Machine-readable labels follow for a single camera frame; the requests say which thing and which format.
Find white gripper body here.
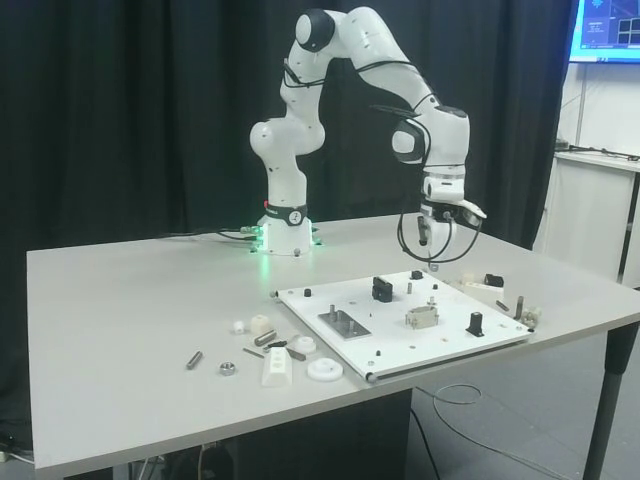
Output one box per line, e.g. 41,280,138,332
417,214,455,252

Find white holder with holes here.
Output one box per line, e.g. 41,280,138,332
459,279,508,303
259,348,293,388

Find white task board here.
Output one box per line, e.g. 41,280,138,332
269,268,539,386

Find white toothed part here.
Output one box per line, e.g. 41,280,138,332
519,305,546,329

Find white cabinet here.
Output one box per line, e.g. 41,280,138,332
532,148,640,292

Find white large gear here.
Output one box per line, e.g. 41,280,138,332
306,358,345,384

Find dark table leg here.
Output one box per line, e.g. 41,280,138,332
586,327,631,480

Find blue screen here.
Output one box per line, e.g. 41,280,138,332
568,0,640,65

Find black curtain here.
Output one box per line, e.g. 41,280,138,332
0,0,577,451

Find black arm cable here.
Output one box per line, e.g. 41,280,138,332
282,58,482,265

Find grey floor cable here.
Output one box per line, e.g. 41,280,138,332
431,382,502,480

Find black base cables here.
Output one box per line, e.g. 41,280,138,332
164,225,262,245

